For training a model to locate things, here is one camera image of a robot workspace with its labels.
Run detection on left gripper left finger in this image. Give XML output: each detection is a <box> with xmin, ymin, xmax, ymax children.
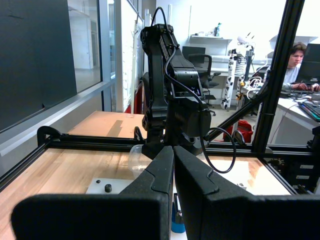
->
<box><xmin>10</xmin><ymin>145</ymin><xmax>175</xmax><ymax>240</ymax></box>

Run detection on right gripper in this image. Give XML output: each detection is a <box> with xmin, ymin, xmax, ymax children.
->
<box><xmin>141</xmin><ymin>133</ymin><xmax>210</xmax><ymax>161</ymax></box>

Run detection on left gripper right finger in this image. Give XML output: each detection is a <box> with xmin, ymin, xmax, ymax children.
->
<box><xmin>174</xmin><ymin>146</ymin><xmax>320</xmax><ymax>240</ymax></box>

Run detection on white task board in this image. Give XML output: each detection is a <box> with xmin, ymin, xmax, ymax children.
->
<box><xmin>86</xmin><ymin>177</ymin><xmax>248</xmax><ymax>240</ymax></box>

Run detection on red bag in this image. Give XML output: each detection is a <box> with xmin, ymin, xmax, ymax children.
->
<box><xmin>223</xmin><ymin>119</ymin><xmax>254</xmax><ymax>144</ymax></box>

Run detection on clear plastic container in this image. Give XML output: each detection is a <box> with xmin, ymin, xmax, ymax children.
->
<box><xmin>128</xmin><ymin>144</ymin><xmax>151</xmax><ymax>179</ymax></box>

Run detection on black office chair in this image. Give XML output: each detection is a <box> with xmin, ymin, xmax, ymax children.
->
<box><xmin>187</xmin><ymin>53</ymin><xmax>222</xmax><ymax>110</ymax></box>

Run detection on blue socket block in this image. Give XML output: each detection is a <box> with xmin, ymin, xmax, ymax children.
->
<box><xmin>170</xmin><ymin>193</ymin><xmax>186</xmax><ymax>234</ymax></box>

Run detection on white desk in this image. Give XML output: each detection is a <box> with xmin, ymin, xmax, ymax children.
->
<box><xmin>274</xmin><ymin>96</ymin><xmax>320</xmax><ymax>151</ymax></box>

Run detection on white shelf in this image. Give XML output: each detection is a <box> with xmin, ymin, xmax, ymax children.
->
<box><xmin>188</xmin><ymin>34</ymin><xmax>233</xmax><ymax>51</ymax></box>

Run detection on person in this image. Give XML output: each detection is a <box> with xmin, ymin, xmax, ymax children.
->
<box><xmin>282</xmin><ymin>41</ymin><xmax>320</xmax><ymax>92</ymax></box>

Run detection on black monitor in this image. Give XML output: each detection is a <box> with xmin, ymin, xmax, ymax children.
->
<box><xmin>297</xmin><ymin>43</ymin><xmax>320</xmax><ymax>85</ymax></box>

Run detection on black looped cable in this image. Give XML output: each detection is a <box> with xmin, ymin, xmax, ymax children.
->
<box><xmin>199</xmin><ymin>109</ymin><xmax>237</xmax><ymax>174</ymax></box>

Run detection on black frame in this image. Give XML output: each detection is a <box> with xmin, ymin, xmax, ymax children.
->
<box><xmin>0</xmin><ymin>0</ymin><xmax>320</xmax><ymax>198</ymax></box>

